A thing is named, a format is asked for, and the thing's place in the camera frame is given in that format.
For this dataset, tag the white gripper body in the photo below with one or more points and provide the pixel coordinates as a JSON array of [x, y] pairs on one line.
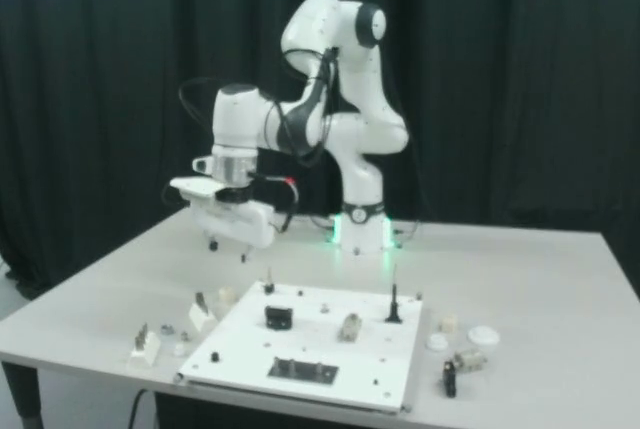
[[235, 224]]

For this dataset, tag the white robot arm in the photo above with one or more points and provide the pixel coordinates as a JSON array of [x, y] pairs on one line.
[[360, 99]]

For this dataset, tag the small cream holder block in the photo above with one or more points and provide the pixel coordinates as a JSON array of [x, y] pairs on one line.
[[227, 296], [448, 324]]

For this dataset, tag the metal square peg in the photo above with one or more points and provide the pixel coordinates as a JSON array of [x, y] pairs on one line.
[[202, 302]]

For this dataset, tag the small white box dark window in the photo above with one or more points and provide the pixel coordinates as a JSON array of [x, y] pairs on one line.
[[202, 165]]

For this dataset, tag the white peg holder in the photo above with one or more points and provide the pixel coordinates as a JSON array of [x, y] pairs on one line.
[[145, 355], [202, 320]]

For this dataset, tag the metal bolt nut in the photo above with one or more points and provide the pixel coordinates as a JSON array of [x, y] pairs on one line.
[[166, 329]]

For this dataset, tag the white task board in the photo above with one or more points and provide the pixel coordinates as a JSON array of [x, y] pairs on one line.
[[310, 349]]

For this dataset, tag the metal round peg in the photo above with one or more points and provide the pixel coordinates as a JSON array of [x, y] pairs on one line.
[[139, 336]]

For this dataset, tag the black USB plug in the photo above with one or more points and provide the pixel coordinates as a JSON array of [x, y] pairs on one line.
[[393, 309]]

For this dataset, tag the black panel under table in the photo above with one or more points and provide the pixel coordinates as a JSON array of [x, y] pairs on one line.
[[280, 414]]

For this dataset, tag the black curtain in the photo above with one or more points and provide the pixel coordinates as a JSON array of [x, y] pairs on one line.
[[100, 99]]

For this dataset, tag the white medium gear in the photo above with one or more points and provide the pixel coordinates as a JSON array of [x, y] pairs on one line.
[[437, 341]]

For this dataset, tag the black D-SUB plug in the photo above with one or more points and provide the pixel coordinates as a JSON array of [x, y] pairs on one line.
[[450, 378]]

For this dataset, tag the dark grey table leg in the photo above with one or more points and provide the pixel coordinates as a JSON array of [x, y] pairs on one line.
[[22, 394]]

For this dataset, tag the metal waterproof plug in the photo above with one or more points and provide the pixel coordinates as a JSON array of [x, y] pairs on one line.
[[471, 360]]

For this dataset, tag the white large gear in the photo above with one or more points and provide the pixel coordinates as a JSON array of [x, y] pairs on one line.
[[484, 336]]

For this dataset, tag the flat white mount plate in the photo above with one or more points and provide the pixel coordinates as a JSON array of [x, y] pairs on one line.
[[197, 186]]

